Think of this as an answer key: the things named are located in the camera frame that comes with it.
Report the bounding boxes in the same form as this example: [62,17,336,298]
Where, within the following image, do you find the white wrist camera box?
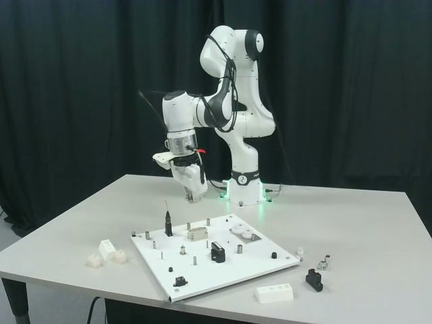
[152,151,177,170]

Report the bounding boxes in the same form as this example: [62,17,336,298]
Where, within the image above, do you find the black D-SUB plug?
[304,267,325,293]
[210,240,227,265]

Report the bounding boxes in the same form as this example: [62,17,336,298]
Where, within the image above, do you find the black plug with thin cable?
[164,198,173,238]

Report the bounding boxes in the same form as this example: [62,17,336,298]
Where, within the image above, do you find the tall white holder with holes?
[98,238,117,261]

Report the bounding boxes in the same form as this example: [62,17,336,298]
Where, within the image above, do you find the black curtains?
[0,0,432,227]

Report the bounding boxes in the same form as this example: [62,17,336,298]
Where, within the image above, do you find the long white holder with holes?
[254,283,295,303]

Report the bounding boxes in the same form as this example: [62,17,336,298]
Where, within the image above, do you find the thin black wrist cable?
[137,88,167,126]

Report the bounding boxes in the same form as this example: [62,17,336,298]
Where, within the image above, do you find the silver wrist ring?
[167,134,197,158]

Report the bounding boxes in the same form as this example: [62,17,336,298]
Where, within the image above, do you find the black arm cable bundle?
[199,32,244,133]

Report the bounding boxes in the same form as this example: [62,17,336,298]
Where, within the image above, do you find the black table leg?
[0,277,28,324]

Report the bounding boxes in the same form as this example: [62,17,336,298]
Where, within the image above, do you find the black cable under table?
[88,296,104,324]

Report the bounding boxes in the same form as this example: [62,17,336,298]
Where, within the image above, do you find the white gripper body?
[169,163,209,197]

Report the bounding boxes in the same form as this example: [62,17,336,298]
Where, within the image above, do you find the white task board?
[130,215,300,303]

